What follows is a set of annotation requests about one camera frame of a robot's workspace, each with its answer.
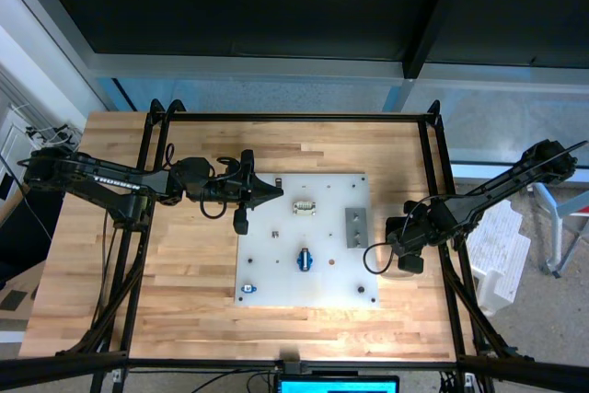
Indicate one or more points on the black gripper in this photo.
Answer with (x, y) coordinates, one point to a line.
(246, 190)
(411, 265)

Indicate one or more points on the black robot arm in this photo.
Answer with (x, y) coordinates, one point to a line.
(115, 181)
(506, 181)

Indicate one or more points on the clear plastic tub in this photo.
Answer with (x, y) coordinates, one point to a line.
(405, 276)

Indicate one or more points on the beige connector housing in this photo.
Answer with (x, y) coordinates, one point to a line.
(304, 208)

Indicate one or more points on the clear plastic fitting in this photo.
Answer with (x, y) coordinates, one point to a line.
(275, 234)

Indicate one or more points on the grey metal block with holes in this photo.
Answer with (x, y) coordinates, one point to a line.
(362, 223)

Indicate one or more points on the white stepped foam block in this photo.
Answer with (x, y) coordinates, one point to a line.
(499, 246)

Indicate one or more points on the white task board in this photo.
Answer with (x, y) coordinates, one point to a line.
(299, 282)

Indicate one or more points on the blue-edged laptop screen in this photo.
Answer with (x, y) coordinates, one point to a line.
(336, 386)

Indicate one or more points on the grey metal stand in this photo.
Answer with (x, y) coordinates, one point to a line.
(557, 236)

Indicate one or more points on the brown cardboard box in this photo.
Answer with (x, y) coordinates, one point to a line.
(27, 275)

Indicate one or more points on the blue round mount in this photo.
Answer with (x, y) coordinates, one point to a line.
(298, 258)

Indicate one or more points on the black aluminium frame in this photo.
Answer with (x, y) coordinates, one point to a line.
(294, 116)

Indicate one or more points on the blue square mount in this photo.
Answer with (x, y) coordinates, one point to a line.
(254, 290)

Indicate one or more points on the small black fixed camera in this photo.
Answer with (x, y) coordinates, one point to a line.
(291, 358)

